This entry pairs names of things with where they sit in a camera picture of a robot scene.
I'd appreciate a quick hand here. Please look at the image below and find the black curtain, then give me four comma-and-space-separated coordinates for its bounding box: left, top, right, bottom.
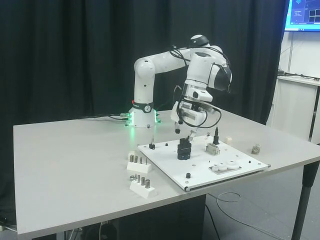
0, 0, 287, 226

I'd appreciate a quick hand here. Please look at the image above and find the white square peg holder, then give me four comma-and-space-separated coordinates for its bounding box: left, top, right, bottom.
126, 161, 153, 174

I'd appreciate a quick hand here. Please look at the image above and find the blue screen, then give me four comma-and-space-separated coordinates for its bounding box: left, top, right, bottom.
284, 0, 320, 33

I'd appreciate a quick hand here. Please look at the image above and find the black table leg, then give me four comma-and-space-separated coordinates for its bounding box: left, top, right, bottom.
297, 164, 317, 240

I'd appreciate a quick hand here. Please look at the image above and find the black base cable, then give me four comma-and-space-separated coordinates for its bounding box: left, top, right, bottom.
84, 112, 132, 122

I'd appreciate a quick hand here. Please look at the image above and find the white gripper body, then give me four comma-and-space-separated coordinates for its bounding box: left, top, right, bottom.
170, 101, 208, 129

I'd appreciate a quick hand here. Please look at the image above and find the grey floor cable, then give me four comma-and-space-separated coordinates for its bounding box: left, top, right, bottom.
206, 191, 252, 240

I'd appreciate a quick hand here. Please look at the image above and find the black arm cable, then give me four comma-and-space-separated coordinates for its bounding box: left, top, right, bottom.
168, 44, 232, 95

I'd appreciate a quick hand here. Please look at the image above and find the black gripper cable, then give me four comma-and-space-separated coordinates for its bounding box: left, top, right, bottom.
199, 106, 223, 128

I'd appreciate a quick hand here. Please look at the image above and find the white large gear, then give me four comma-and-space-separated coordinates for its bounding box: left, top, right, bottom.
224, 161, 239, 172

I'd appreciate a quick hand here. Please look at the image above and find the white task board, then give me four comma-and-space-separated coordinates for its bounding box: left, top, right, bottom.
136, 134, 271, 193

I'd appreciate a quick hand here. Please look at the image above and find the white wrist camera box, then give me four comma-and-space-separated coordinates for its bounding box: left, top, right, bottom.
191, 89, 213, 103

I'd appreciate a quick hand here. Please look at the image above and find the black D-SUB plug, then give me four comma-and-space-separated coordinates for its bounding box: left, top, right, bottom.
177, 136, 192, 161

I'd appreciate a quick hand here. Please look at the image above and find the white round peg holder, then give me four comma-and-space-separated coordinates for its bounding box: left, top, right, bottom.
129, 180, 158, 200

